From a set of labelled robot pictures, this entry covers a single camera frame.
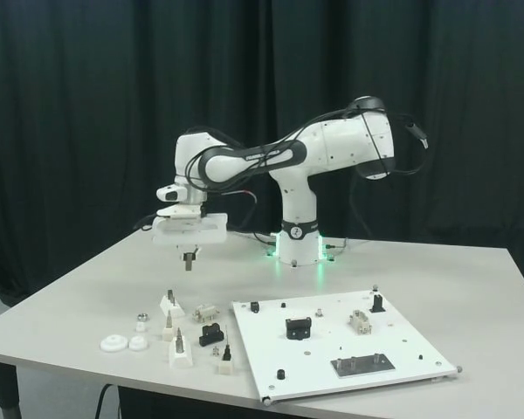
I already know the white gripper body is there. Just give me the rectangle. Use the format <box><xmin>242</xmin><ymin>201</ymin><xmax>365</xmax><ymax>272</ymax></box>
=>
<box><xmin>151</xmin><ymin>212</ymin><xmax>229</xmax><ymax>246</ymax></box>

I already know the white stepped peg holder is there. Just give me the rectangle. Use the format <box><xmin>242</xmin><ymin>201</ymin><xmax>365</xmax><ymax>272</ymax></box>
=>
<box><xmin>158</xmin><ymin>294</ymin><xmax>186</xmax><ymax>319</ymax></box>

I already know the large white peg holder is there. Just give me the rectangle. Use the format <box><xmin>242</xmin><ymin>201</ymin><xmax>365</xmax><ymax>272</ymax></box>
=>
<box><xmin>168</xmin><ymin>339</ymin><xmax>195</xmax><ymax>369</ymax></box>

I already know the beige metal connector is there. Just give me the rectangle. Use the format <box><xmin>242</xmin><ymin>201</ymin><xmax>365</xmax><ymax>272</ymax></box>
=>
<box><xmin>191</xmin><ymin>305</ymin><xmax>216</xmax><ymax>326</ymax></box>

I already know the black D-SUB plug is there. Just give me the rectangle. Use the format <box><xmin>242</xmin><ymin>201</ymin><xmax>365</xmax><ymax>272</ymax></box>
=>
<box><xmin>197</xmin><ymin>321</ymin><xmax>225</xmax><ymax>348</ymax></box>

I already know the black plug with thin pin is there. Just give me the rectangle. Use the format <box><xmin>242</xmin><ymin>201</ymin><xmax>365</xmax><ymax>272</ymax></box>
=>
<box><xmin>220</xmin><ymin>325</ymin><xmax>233</xmax><ymax>363</ymax></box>

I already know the white large gear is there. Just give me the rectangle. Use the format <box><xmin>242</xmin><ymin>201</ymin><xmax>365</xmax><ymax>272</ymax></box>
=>
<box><xmin>100</xmin><ymin>333</ymin><xmax>132</xmax><ymax>353</ymax></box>

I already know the black curtain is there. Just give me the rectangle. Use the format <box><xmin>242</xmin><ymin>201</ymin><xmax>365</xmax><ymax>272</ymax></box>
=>
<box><xmin>0</xmin><ymin>0</ymin><xmax>524</xmax><ymax>289</ymax></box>

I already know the white task board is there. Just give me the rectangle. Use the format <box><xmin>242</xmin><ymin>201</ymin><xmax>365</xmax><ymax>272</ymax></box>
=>
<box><xmin>230</xmin><ymin>285</ymin><xmax>465</xmax><ymax>396</ymax></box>

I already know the dark table leg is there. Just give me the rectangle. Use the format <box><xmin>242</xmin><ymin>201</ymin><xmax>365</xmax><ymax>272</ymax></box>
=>
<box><xmin>0</xmin><ymin>358</ymin><xmax>19</xmax><ymax>419</ymax></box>

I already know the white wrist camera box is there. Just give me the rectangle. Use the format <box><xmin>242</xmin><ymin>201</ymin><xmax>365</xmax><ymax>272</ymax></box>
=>
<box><xmin>155</xmin><ymin>184</ymin><xmax>187</xmax><ymax>204</ymax></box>

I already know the black base cable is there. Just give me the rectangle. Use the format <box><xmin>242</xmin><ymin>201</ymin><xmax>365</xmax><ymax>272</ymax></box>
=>
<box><xmin>232</xmin><ymin>230</ymin><xmax>277</xmax><ymax>246</ymax></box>

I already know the black cable under table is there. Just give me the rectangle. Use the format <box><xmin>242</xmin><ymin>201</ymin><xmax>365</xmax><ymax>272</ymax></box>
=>
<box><xmin>95</xmin><ymin>382</ymin><xmax>115</xmax><ymax>419</ymax></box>

